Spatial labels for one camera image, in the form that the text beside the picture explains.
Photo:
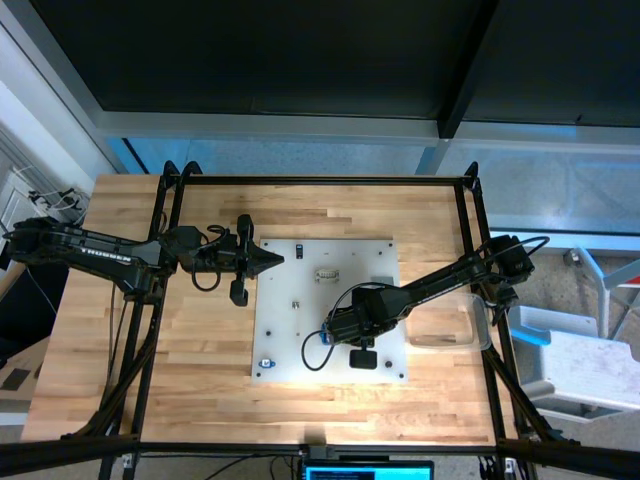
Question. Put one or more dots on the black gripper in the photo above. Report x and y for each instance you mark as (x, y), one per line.
(232, 255)
(363, 360)

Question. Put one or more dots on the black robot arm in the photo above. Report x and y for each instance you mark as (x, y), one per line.
(100, 252)
(440, 285)

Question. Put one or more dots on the white taskboard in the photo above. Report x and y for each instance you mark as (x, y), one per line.
(280, 350)

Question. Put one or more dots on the blue round holder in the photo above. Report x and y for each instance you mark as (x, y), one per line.
(322, 336)

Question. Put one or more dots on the beige multi-pin connector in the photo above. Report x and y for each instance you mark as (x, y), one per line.
(327, 275)

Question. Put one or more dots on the clear plastic tub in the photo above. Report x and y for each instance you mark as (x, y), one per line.
(440, 344)

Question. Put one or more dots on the grey metal peg plate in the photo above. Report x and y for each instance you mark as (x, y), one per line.
(382, 278)

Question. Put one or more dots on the blue square holder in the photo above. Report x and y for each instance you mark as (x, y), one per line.
(260, 364)

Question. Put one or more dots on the laptop with blue screen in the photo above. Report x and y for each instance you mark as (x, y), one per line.
(365, 472)

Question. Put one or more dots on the white step ladder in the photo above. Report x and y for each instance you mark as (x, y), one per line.
(590, 365)

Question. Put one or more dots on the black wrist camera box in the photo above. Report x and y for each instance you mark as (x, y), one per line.
(342, 327)

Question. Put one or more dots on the small table-level camera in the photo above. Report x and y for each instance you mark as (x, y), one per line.
(316, 444)

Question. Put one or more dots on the black aluminium frame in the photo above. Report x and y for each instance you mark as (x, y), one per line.
(320, 181)

